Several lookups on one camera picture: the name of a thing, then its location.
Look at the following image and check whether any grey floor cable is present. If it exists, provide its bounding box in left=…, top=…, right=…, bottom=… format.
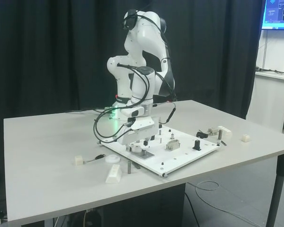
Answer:
left=184, top=180, right=284, bottom=227

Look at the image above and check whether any long white peg holder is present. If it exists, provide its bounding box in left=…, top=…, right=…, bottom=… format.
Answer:
left=217, top=125, right=233, bottom=138
left=105, top=164, right=122, bottom=184

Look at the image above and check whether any dark table leg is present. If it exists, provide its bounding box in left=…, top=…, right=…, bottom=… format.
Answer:
left=266, top=151, right=284, bottom=227

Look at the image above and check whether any blue screen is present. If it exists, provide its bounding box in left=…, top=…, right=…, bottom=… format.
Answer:
left=261, top=0, right=284, bottom=30

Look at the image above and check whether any white cabinet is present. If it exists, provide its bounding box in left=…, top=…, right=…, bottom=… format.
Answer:
left=247, top=70, right=284, bottom=137

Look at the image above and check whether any thin black rod on wire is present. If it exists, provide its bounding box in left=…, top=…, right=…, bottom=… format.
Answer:
left=165, top=106, right=178, bottom=124

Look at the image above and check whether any white task board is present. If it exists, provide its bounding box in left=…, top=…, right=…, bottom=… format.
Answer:
left=98, top=122, right=221, bottom=177

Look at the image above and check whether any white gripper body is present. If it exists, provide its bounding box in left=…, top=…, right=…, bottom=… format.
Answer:
left=119, top=117, right=161, bottom=146

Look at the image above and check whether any black curtain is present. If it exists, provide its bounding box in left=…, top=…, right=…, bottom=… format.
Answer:
left=0, top=0, right=267, bottom=210

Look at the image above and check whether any white medium gear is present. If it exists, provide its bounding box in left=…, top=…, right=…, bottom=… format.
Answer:
left=130, top=144, right=143, bottom=154

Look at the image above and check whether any white large gear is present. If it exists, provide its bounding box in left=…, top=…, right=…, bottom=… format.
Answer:
left=105, top=154, right=121, bottom=165

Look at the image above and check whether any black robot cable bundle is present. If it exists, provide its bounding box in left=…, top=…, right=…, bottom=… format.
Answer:
left=92, top=10, right=178, bottom=143

